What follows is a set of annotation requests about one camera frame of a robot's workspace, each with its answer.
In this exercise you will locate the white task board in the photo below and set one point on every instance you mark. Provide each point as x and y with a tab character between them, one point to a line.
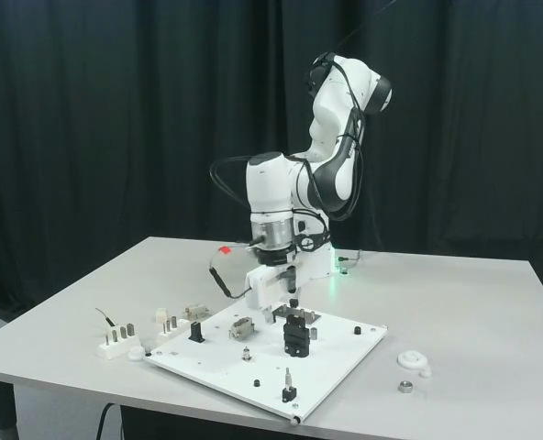
216	366

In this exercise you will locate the white round peg holder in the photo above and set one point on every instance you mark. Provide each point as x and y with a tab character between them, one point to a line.
173	332

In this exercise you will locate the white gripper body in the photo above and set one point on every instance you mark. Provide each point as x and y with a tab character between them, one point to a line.
262	289

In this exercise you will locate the white large gear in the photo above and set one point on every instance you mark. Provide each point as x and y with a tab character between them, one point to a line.
411	359

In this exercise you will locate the metal round peg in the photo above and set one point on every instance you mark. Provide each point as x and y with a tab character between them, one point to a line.
314	333

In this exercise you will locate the metal large square peg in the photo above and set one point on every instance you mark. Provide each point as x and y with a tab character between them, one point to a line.
129	331

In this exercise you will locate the black D-SUB plug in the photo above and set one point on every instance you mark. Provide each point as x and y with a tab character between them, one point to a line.
295	327

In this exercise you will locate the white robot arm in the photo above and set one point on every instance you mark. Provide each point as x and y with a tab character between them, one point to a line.
271	192

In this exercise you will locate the black equipment box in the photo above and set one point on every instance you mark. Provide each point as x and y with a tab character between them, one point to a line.
207	426

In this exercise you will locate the white square peg holder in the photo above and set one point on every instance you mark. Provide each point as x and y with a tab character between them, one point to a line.
115	350

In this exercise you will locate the black curtain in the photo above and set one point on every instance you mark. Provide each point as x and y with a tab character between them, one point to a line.
115	114

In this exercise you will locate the metal BNC plug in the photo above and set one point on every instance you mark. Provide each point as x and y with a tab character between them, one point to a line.
246	356

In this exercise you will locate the metal bolt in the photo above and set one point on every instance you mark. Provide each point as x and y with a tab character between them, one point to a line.
406	386

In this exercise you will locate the black USB plug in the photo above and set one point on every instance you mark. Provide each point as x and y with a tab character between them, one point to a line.
196	331

